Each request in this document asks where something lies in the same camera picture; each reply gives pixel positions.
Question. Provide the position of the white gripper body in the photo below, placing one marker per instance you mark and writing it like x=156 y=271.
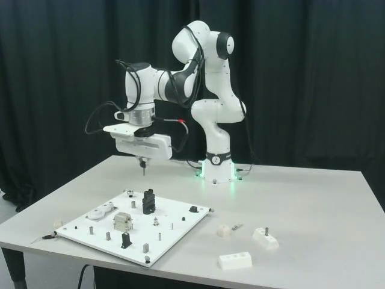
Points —
x=144 y=146

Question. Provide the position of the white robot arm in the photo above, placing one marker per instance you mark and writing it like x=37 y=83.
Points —
x=219 y=90

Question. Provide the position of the white peg holder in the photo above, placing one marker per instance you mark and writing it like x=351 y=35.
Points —
x=266 y=241
x=234 y=260

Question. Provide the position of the flat white mounting plate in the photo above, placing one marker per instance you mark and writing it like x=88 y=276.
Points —
x=118 y=128

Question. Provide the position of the metal waterproof plug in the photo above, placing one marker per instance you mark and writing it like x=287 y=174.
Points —
x=130 y=193

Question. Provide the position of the black D-SUB plug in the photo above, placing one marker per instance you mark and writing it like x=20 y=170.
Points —
x=148 y=201

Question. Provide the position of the white medium gear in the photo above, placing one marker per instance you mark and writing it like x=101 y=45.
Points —
x=106 y=209

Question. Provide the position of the metal BNC plug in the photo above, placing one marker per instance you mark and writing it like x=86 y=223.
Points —
x=155 y=221

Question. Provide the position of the beige metal connector block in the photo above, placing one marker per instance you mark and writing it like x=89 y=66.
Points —
x=122 y=222

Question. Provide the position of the small black plug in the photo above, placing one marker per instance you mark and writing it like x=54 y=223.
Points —
x=193 y=209

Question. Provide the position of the white large gear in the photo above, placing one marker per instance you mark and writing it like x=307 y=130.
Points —
x=96 y=215

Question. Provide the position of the black USB plug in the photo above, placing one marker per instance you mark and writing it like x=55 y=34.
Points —
x=126 y=241

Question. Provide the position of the white task board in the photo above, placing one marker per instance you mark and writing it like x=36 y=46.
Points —
x=120 y=247

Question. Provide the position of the white round holder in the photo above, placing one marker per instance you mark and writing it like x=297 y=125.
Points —
x=57 y=224

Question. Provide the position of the small white holder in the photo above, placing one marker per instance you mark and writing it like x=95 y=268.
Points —
x=224 y=231

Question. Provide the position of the small metal bolt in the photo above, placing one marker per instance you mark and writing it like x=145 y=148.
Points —
x=237 y=227

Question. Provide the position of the black curtain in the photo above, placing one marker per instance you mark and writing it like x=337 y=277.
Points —
x=60 y=60

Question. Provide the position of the black table leg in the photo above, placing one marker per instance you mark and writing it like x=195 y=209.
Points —
x=13 y=268

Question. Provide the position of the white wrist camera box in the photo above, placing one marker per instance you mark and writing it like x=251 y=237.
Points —
x=121 y=116

